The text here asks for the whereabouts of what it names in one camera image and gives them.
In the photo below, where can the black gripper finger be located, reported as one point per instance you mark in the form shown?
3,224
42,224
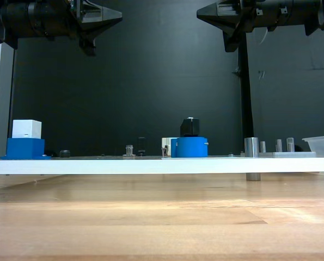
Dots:
229,35
213,11
88,38
110,14

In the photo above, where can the thick steel cylinder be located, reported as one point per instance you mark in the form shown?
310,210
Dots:
251,146

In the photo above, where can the thin grey cylinder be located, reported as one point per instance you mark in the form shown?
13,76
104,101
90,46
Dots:
263,147

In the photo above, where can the medium grey cylinder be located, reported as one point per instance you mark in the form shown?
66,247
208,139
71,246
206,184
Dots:
279,145

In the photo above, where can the wide grey cylinder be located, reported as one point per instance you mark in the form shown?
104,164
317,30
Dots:
290,144

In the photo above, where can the black block plug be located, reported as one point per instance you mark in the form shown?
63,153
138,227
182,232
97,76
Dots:
190,127

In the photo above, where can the white cube block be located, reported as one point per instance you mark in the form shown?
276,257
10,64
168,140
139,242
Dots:
25,128

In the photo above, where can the black knurled screw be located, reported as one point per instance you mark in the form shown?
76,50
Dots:
64,153

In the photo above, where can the small black plug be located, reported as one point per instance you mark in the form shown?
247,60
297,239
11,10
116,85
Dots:
141,144

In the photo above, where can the clear plastic connector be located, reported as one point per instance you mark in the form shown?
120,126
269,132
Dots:
129,150

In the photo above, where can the blue round holder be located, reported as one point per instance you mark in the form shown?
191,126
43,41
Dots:
190,148

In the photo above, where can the white connector housing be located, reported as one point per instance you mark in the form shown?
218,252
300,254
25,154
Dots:
167,144

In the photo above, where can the blue square holder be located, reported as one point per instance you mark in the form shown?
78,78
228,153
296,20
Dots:
25,148

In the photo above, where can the clear plastic tub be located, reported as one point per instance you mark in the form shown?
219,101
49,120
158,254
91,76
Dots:
323,145

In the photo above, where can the white board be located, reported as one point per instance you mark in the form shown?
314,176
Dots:
151,165

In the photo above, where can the black frame post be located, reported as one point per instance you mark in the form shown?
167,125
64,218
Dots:
246,95

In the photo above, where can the grey base plate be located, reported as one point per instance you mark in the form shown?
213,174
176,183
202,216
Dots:
287,154

